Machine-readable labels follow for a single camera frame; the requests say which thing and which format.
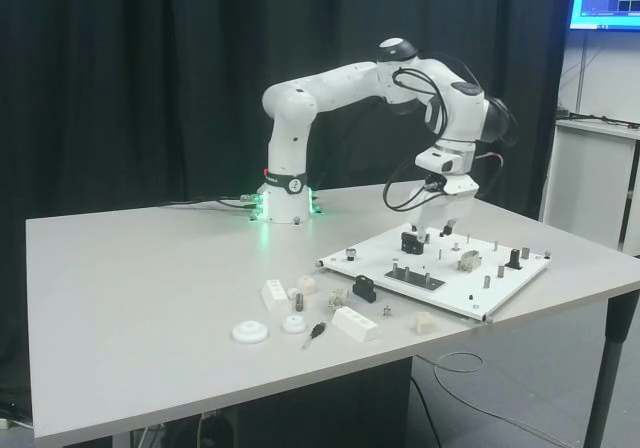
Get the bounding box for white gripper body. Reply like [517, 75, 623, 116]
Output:
[406, 186, 476, 229]

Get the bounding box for white peg holder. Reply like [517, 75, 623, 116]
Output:
[331, 306, 381, 343]
[259, 278, 292, 312]

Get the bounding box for white task board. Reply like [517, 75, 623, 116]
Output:
[315, 220, 554, 325]

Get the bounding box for black D-SUB plug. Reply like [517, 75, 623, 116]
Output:
[351, 276, 377, 305]

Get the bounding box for beige multi-pin connector plug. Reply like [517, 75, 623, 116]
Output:
[324, 287, 351, 314]

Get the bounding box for white cabinet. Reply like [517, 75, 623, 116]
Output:
[541, 116, 640, 257]

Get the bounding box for white medium gear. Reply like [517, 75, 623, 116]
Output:
[280, 314, 308, 336]

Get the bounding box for white large gear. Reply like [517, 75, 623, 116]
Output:
[231, 319, 271, 344]

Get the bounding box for black table leg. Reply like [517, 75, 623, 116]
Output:
[583, 292, 632, 448]

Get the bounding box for black curtain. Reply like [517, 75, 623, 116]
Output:
[0, 0, 571, 414]

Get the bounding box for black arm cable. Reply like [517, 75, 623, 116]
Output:
[382, 66, 451, 215]

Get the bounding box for grey cable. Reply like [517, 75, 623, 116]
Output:
[432, 351, 609, 448]

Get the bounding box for black plug with thin wire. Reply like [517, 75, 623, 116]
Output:
[299, 321, 329, 352]

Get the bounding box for black base cable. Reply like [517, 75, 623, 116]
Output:
[169, 195, 266, 213]

